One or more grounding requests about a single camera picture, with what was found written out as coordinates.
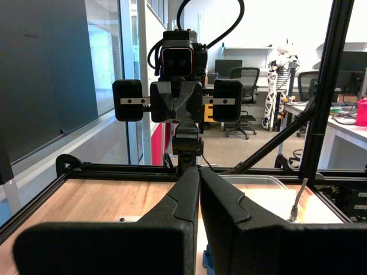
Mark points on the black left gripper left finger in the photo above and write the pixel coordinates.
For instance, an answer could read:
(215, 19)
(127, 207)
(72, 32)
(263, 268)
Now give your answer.
(114, 249)

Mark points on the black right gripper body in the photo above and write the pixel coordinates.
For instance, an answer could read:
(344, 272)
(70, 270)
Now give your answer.
(127, 111)

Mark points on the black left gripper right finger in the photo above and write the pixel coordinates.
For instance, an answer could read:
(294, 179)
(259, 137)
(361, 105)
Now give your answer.
(286, 249)

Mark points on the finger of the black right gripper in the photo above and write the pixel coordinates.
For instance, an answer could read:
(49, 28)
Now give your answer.
(190, 103)
(162, 103)

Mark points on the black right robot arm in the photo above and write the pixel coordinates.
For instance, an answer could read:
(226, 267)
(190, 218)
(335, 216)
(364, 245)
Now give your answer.
(186, 149)

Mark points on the white taskboard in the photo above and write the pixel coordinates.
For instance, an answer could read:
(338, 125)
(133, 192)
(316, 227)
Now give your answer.
(199, 237)

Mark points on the aluminium clamp block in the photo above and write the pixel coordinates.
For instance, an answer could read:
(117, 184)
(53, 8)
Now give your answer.
(130, 219)

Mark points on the black computer monitor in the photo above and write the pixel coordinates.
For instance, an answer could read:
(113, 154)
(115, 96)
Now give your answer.
(226, 67)
(351, 71)

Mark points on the black office chair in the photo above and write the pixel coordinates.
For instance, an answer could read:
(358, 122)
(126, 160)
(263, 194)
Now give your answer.
(306, 86)
(246, 86)

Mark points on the clear plastic tub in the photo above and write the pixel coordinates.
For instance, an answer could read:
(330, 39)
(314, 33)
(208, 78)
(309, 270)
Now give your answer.
(258, 183)

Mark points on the blue clamp with black block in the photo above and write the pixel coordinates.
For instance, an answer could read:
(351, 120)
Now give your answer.
(207, 257)

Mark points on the white office desk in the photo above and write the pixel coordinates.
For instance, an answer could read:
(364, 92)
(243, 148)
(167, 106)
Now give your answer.
(344, 134)

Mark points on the red container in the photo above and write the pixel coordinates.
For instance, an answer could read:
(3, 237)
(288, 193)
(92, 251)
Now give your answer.
(362, 113)

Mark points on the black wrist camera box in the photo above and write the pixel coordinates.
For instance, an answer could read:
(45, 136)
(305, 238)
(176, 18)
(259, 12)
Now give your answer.
(176, 50)

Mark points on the black table frame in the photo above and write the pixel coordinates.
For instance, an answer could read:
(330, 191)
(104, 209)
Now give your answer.
(114, 168)

